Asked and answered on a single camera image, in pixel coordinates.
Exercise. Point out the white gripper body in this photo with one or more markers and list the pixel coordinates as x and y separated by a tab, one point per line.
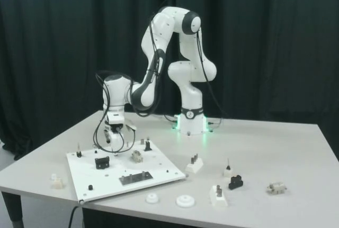
116	141

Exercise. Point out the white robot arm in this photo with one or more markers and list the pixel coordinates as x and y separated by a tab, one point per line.
190	92

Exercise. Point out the flat white mounting plate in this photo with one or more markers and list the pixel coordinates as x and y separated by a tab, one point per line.
131	126

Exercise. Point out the metal bolt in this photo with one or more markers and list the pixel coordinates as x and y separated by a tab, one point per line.
78	148

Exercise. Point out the white task board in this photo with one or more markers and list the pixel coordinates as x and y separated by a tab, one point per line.
79	177

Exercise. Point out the white medium gear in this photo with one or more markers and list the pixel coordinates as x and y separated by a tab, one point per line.
152	198

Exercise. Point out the white cube holder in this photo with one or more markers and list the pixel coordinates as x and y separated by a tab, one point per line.
59	184

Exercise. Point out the white square peg holder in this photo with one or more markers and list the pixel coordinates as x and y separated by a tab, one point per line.
194	167

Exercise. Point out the white large gear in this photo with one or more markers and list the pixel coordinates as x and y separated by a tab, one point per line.
185	201

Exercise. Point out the metal round peg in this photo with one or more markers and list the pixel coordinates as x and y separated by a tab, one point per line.
218	189

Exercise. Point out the small white plug holder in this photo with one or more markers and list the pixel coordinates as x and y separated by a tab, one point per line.
227	173

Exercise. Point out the white round peg holder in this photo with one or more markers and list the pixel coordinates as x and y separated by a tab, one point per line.
219	200

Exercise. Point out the dark grey table leg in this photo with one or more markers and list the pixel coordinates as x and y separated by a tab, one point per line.
12	209

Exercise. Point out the black D-SUB plug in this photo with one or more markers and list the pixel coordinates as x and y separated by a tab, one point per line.
235	183

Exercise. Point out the black curtain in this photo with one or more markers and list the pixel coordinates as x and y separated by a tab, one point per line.
53	26

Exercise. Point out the beige metal connector plug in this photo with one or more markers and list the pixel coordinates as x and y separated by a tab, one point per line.
276	187

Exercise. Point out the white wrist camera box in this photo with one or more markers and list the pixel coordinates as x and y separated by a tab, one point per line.
115	117

